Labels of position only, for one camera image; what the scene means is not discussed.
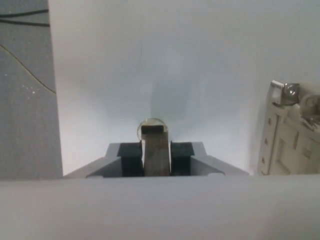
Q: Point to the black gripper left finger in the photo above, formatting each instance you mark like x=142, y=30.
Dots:
x=130, y=162

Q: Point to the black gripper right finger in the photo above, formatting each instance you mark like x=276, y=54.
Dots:
x=181, y=162

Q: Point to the white task board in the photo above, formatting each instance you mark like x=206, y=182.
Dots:
x=175, y=62

